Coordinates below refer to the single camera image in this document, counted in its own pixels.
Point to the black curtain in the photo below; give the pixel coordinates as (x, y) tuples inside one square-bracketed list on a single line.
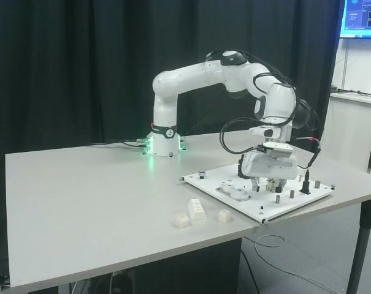
[(96, 61)]

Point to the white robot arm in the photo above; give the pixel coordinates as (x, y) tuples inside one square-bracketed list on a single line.
[(185, 78)]

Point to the metal round peg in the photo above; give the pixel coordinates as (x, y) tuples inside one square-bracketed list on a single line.
[(278, 198)]

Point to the white medium gear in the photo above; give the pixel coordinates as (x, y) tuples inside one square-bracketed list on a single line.
[(225, 187)]

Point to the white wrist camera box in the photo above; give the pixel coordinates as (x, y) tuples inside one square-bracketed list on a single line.
[(266, 131)]

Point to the white large gear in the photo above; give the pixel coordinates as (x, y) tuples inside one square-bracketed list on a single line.
[(238, 194)]

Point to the white task board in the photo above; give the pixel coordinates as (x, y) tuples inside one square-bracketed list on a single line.
[(222, 200)]

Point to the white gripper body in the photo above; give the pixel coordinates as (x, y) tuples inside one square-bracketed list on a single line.
[(271, 167)]

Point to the white slanted peg holder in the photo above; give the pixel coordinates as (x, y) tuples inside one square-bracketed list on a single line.
[(197, 210)]

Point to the blue screen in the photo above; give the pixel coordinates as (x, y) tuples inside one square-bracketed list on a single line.
[(361, 18)]

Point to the black plug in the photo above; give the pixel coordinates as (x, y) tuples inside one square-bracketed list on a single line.
[(305, 186)]

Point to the small white peg holder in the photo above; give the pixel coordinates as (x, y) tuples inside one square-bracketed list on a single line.
[(182, 220), (225, 216)]

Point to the white cabinet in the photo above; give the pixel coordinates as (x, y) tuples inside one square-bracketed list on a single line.
[(350, 131)]

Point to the black table leg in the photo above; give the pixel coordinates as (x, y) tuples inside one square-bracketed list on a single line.
[(363, 239)]

